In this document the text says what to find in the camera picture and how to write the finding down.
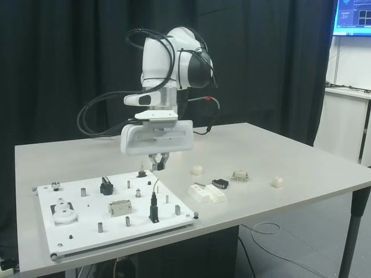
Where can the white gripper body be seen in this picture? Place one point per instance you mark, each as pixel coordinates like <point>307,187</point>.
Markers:
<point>162,139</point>

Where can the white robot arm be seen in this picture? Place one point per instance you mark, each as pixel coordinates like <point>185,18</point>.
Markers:
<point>156,58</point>

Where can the black socket with metal pin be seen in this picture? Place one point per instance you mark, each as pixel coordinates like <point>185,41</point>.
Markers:
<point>141,171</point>

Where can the metal BNC plug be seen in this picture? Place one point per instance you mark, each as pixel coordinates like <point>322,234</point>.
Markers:
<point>138,192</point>

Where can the small white cube holder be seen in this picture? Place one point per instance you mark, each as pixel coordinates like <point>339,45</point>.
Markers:
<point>196,169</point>
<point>277,182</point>

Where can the white holder with holes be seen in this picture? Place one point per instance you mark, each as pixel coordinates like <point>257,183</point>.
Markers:
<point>218,194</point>
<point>195,193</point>

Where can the metal square peg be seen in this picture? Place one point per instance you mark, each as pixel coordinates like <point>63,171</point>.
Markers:
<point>127,221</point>
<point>177,210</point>

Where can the black D-SUB plug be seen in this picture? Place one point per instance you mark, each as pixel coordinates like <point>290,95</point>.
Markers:
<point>106,186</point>

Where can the beige waterproof plug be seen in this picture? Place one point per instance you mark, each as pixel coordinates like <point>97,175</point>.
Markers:
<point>120,209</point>
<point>240,175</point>

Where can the black Ethernet plug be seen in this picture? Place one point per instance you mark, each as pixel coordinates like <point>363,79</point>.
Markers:
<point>219,184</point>

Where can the white task board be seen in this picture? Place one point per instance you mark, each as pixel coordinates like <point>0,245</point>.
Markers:
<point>116,214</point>

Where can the white small gear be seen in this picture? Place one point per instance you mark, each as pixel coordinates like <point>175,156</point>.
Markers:
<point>61,200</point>

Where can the white medium gear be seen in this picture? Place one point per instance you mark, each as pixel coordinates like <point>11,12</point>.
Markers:
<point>62,206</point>

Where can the metal bolt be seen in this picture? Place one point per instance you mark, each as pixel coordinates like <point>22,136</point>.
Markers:
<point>55,185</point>

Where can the white large gear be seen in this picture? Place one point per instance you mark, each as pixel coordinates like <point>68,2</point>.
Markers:
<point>66,217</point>

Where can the black curtain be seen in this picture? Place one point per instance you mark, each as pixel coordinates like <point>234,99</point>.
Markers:
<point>72,58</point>

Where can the white cabinet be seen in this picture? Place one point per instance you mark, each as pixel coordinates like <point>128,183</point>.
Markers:
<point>342,124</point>

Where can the black table leg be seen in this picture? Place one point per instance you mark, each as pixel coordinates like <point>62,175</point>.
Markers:
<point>352,226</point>

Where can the blue screen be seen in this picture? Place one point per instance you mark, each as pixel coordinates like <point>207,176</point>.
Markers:
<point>352,17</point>

